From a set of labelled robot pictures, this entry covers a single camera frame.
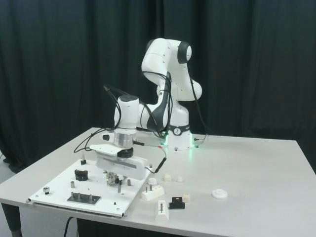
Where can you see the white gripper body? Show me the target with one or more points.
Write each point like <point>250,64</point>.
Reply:
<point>128,165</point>

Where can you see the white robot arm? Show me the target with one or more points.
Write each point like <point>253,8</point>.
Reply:
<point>168,98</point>

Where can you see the white round peg holder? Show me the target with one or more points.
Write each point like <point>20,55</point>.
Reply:
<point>153,193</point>

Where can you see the metal square peg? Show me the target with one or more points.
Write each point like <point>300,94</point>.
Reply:
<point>160,207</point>

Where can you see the thick metal round peg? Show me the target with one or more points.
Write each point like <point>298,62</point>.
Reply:
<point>72,185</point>

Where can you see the white square peg holder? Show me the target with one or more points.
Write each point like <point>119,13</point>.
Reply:
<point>162,211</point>

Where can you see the small white round part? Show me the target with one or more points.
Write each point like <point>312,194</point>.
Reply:
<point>179,179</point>

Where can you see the white small gear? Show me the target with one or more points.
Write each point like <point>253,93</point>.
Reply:
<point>152,181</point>

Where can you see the black rod with red tag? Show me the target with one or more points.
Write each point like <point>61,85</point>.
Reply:
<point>160,164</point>

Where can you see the small white block holder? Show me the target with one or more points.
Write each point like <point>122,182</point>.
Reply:
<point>167,178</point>

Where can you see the small black plug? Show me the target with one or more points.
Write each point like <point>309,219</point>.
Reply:
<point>83,161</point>

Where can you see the white task board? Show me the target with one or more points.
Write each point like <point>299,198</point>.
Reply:
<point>74,197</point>

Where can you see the black D-SUB plug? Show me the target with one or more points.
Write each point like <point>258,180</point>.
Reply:
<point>177,203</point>

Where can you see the cream box holder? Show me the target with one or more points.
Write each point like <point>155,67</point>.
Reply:
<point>186,197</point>

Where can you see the metal BNC plug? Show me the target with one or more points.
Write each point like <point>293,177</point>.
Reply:
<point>46,191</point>

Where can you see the white large gear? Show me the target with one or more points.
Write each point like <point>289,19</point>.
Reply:
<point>220,193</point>

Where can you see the dark table leg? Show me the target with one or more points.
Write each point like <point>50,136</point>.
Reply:
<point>11,219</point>

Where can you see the black curtain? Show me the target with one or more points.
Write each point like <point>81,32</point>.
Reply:
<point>74,61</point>

